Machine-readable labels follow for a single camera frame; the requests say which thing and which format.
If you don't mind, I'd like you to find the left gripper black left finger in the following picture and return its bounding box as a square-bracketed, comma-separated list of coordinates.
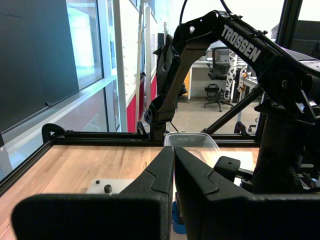
[11, 146, 175, 240]

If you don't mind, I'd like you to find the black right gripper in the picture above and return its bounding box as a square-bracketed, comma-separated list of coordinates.
[214, 144, 304, 195]

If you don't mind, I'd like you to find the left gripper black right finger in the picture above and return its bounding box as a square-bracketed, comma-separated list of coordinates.
[174, 146, 320, 240]

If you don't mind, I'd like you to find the white board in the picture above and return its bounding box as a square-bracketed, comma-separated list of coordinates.
[85, 178, 135, 195]

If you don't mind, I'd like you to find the blue clamp with black connector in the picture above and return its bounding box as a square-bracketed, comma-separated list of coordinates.
[171, 192, 187, 235]

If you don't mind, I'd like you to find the clear plastic tub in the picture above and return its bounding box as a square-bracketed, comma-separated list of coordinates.
[163, 131, 222, 167]

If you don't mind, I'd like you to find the white lattice stand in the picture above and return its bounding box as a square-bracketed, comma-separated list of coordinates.
[224, 49, 249, 94]

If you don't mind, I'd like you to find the black office chair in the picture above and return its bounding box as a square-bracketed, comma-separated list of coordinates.
[202, 61, 235, 113]

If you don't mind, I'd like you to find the white desk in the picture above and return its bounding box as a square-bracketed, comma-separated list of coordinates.
[187, 59, 213, 101]

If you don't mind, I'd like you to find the black monitor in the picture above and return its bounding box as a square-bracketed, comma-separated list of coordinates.
[271, 19, 320, 61]

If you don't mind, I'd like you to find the black table frame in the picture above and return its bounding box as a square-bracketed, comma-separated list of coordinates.
[0, 0, 320, 198]

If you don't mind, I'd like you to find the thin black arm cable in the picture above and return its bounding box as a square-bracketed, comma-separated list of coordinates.
[178, 0, 189, 26]

